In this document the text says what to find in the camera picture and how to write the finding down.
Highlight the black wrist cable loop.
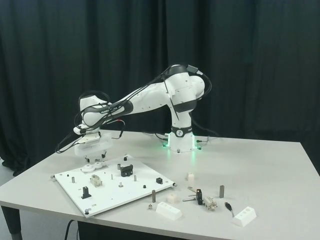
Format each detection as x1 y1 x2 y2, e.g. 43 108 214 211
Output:
55 107 87 154

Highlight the black USB plug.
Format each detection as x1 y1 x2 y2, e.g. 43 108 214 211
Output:
224 201 236 218

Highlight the white holder with holes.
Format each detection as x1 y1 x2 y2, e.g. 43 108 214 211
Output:
231 206 258 228
155 201 183 221

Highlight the black cabinet under table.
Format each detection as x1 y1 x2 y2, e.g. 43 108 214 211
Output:
77 219 320 240

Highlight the black base cable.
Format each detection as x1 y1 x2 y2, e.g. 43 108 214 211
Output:
192 117 221 146

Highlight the black cable under table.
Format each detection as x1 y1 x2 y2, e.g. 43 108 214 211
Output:
65 219 78 240

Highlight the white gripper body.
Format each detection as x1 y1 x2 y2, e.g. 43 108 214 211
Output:
74 136 114 156

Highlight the white task board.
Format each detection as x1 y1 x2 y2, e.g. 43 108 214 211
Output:
51 154 179 216

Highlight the black table leg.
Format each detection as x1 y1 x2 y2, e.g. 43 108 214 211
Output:
0 206 22 240

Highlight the white large gear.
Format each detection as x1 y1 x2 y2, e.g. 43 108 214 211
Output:
80 163 95 174

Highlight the beige waterproof plug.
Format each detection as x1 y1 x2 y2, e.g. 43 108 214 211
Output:
201 196 214 212

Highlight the black curtain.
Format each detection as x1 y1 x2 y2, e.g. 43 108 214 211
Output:
0 0 320 171

